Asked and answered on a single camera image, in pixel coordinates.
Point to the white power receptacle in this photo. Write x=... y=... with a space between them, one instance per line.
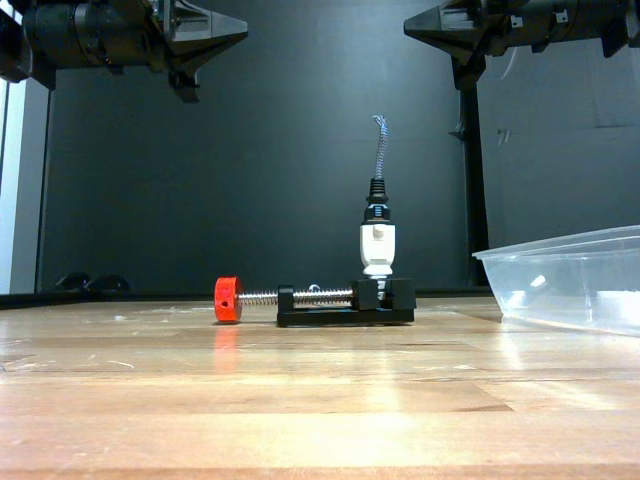
x=377 y=245

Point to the black clamp with red knob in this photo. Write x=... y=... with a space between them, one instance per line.
x=350 y=316

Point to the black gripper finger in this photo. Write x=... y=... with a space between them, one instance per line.
x=200 y=22
x=200 y=52
x=450 y=46
x=450 y=20

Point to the clear plastic tub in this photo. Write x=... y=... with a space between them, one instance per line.
x=550 y=280

